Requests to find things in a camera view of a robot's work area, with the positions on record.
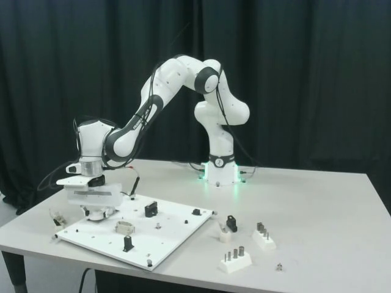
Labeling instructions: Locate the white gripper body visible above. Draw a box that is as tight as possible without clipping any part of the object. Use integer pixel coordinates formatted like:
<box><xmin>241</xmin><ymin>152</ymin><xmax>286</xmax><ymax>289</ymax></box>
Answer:
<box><xmin>65</xmin><ymin>182</ymin><xmax>123</xmax><ymax>206</ymax></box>

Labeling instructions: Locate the flat white mounting plate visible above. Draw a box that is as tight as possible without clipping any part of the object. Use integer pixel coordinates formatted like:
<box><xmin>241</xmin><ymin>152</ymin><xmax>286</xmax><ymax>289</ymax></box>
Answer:
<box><xmin>56</xmin><ymin>177</ymin><xmax>92</xmax><ymax>187</ymax></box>

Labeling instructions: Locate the thin black rod red tag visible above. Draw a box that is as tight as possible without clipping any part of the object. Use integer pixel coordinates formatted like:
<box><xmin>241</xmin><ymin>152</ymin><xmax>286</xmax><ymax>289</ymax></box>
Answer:
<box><xmin>130</xmin><ymin>166</ymin><xmax>141</xmax><ymax>198</ymax></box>

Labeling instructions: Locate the white task board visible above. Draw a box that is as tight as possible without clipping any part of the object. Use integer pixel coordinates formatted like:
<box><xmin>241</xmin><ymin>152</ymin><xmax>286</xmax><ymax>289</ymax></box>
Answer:
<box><xmin>53</xmin><ymin>192</ymin><xmax>218</xmax><ymax>272</ymax></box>

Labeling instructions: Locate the black cabinet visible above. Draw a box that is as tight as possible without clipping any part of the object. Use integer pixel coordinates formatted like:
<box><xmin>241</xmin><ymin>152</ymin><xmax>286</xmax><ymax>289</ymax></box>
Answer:
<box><xmin>95</xmin><ymin>270</ymin><xmax>199</xmax><ymax>293</ymax></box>

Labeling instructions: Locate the black table leg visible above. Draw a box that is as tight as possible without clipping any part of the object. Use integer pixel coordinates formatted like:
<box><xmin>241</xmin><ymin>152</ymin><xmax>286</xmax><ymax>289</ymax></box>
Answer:
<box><xmin>1</xmin><ymin>250</ymin><xmax>25</xmax><ymax>293</ymax></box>

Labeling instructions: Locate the white round peg holder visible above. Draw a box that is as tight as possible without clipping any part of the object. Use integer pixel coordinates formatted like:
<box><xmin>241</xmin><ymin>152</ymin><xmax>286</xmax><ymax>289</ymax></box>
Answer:
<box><xmin>217</xmin><ymin>253</ymin><xmax>253</xmax><ymax>274</ymax></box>

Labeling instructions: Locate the white square peg holder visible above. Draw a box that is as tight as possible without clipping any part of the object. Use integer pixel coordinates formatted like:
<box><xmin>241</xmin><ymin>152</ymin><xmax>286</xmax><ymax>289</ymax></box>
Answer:
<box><xmin>252</xmin><ymin>229</ymin><xmax>277</xmax><ymax>251</ymax></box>

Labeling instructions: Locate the black curtain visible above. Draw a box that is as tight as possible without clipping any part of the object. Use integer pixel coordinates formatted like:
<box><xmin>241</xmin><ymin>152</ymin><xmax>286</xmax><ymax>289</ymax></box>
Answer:
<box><xmin>0</xmin><ymin>0</ymin><xmax>391</xmax><ymax>216</ymax></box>

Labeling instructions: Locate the silver wrist ring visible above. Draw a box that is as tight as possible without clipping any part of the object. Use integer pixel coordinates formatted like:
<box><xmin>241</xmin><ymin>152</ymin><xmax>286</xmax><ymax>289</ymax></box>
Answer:
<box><xmin>78</xmin><ymin>160</ymin><xmax>101</xmax><ymax>177</ymax></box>

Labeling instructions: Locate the black floor cable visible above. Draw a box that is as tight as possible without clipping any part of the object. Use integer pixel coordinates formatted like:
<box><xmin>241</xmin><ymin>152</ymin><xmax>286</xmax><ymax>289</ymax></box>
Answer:
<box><xmin>79</xmin><ymin>267</ymin><xmax>96</xmax><ymax>293</ymax></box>

